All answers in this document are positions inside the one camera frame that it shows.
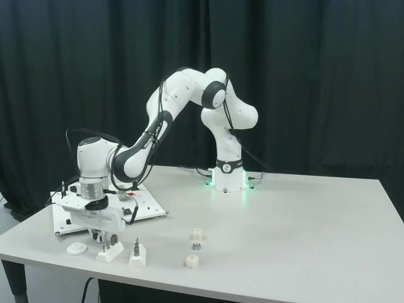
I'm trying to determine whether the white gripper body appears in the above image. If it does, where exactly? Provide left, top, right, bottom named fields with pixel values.
left=69, top=208, right=126, bottom=233

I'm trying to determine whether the white large gear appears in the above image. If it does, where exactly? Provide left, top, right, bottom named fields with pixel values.
left=66, top=242, right=88, bottom=255

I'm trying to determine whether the white square peg holder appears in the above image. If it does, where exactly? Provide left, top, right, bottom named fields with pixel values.
left=96, top=242, right=124, bottom=263

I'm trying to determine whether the black rod with red tag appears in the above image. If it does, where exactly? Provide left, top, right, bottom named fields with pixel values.
left=128, top=191, right=140, bottom=225

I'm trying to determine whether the white task board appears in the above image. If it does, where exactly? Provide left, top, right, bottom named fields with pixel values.
left=51, top=184, right=170, bottom=236

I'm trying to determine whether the white round peg holder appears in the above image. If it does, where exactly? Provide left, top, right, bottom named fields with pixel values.
left=128, top=244, right=148, bottom=269

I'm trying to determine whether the dark table leg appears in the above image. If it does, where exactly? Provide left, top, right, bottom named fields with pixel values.
left=0, top=260, right=28, bottom=303

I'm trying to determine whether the black curtain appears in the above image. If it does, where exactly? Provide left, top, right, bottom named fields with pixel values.
left=0, top=0, right=404, bottom=218

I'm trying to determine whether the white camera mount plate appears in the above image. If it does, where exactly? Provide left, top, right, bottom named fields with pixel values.
left=61, top=196, right=110, bottom=211

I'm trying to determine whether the silver wrist ring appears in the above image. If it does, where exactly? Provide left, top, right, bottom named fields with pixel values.
left=78, top=177, right=105, bottom=199

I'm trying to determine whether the black cable under table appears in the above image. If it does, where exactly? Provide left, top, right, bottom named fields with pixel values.
left=81, top=276, right=100, bottom=303

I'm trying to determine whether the black base cable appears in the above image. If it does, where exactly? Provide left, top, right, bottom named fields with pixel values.
left=178, top=165, right=213, bottom=177
left=247, top=172, right=265, bottom=186

